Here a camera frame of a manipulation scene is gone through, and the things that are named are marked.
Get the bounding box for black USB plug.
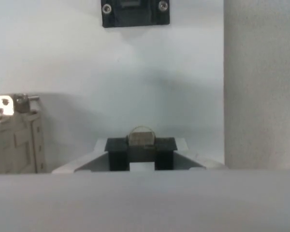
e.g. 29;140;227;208
101;0;171;28

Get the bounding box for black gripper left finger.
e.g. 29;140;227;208
52;137;131;173

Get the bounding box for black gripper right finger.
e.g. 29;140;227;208
154;136;223;171

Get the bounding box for white task board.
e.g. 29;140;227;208
0;0;225;174

